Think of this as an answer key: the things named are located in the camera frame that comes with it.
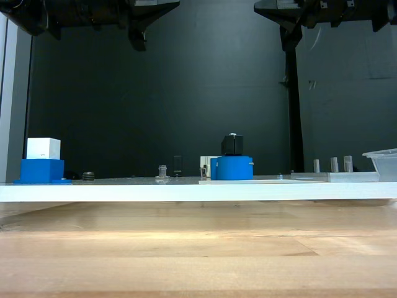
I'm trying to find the grey window frame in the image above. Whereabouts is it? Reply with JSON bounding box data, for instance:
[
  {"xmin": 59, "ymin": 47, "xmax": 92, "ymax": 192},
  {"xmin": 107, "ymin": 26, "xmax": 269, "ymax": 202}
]
[{"xmin": 0, "ymin": 14, "xmax": 33, "ymax": 184}]

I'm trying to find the white connector housing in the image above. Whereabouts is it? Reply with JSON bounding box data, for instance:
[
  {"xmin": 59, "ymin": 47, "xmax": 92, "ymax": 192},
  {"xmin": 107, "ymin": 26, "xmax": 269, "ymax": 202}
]
[{"xmin": 198, "ymin": 156, "xmax": 218, "ymax": 181}]

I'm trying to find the blue round clamp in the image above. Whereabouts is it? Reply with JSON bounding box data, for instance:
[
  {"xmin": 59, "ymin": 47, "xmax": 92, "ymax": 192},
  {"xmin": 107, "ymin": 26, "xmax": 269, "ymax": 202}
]
[{"xmin": 210, "ymin": 155, "xmax": 255, "ymax": 181}]

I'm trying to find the grey metal peg plate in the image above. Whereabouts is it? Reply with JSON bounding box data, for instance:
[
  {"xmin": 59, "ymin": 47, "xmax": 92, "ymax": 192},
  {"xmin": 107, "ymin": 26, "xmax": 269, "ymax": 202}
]
[{"xmin": 290, "ymin": 171, "xmax": 380, "ymax": 183}]

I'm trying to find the clear plastic tub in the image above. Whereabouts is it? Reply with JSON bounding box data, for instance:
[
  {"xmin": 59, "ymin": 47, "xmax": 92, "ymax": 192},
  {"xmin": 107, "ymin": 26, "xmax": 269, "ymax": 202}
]
[{"xmin": 362, "ymin": 148, "xmax": 397, "ymax": 183}]

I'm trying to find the white cube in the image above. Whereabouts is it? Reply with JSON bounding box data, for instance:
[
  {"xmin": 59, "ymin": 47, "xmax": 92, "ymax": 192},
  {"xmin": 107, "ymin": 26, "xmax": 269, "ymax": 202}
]
[{"xmin": 26, "ymin": 137, "xmax": 62, "ymax": 161}]

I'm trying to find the white taskboard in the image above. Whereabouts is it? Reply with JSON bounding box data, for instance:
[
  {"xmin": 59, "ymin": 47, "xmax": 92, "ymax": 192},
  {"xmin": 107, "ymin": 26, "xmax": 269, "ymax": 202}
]
[{"xmin": 0, "ymin": 176, "xmax": 397, "ymax": 203}]

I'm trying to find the black block with silver screw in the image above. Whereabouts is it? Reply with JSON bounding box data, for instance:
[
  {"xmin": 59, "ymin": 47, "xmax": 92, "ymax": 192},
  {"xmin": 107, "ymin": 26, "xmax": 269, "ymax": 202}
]
[{"xmin": 220, "ymin": 132, "xmax": 244, "ymax": 156}]

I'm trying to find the clear plastic fitting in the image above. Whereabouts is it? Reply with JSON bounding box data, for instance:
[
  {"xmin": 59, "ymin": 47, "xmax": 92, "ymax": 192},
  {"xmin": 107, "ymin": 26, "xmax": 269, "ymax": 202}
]
[{"xmin": 154, "ymin": 165, "xmax": 171, "ymax": 184}]

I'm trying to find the blue square base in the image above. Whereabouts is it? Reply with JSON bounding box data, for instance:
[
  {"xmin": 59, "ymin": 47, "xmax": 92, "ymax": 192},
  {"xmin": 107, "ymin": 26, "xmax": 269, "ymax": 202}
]
[{"xmin": 12, "ymin": 158, "xmax": 73, "ymax": 185}]

